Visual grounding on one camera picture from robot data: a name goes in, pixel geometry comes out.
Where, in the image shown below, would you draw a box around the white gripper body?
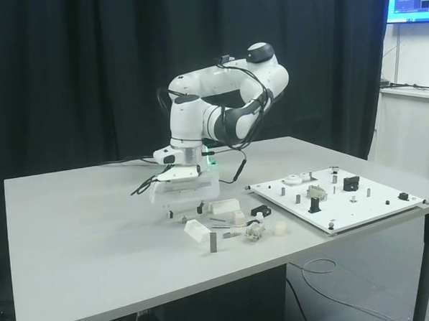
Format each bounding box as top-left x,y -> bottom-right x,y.
149,172 -> 222,209

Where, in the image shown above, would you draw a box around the long white holder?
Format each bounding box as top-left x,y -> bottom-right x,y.
208,198 -> 241,215

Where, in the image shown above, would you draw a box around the white holder with holes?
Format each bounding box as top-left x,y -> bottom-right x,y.
183,219 -> 211,244

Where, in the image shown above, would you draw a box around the white plug with metal clips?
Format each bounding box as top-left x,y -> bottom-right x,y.
240,220 -> 269,244

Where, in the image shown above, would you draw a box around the black plug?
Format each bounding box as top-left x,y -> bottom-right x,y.
250,203 -> 273,218

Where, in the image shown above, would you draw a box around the white ribbed holder cube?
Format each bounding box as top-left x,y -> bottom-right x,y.
272,220 -> 291,238

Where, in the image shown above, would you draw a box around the white task board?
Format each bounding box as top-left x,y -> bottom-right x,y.
243,161 -> 429,242

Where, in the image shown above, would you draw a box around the black curtain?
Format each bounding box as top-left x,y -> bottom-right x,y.
0,0 -> 399,201

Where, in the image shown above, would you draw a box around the white cabinet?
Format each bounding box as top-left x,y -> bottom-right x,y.
371,83 -> 429,188

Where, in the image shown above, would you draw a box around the black table leg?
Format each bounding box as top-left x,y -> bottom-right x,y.
406,206 -> 429,321

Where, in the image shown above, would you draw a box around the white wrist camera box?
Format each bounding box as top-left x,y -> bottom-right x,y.
152,146 -> 184,167

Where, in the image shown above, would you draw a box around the black base cables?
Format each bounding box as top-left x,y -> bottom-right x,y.
98,155 -> 159,172

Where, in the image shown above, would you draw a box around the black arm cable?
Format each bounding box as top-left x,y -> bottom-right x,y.
154,55 -> 277,160

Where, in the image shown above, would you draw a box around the grey floor cable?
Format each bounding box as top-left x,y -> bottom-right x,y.
300,253 -> 420,321

